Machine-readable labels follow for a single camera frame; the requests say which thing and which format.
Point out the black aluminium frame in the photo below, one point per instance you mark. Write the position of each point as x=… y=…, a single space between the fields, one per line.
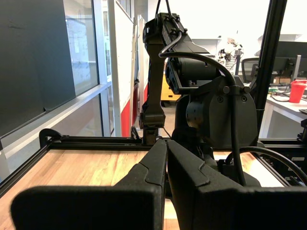
x=96 y=141

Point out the white office desk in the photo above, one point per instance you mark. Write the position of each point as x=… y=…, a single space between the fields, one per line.
x=283 y=110

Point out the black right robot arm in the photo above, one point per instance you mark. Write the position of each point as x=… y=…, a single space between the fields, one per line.
x=216 y=115

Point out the black mesh office chair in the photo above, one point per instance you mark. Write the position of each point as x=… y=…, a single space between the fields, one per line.
x=248 y=68

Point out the yellow metal cabinet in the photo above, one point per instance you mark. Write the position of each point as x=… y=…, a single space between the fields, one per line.
x=168 y=93

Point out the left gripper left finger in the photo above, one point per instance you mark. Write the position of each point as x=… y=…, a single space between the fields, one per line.
x=96 y=206

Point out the red plastic cup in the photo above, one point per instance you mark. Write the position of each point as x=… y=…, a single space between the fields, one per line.
x=297 y=92

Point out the white lattice stand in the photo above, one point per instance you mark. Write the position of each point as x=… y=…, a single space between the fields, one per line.
x=231 y=51

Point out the black computer monitor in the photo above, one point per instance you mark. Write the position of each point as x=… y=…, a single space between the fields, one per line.
x=290 y=57

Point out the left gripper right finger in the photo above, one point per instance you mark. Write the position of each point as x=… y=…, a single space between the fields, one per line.
x=239 y=208

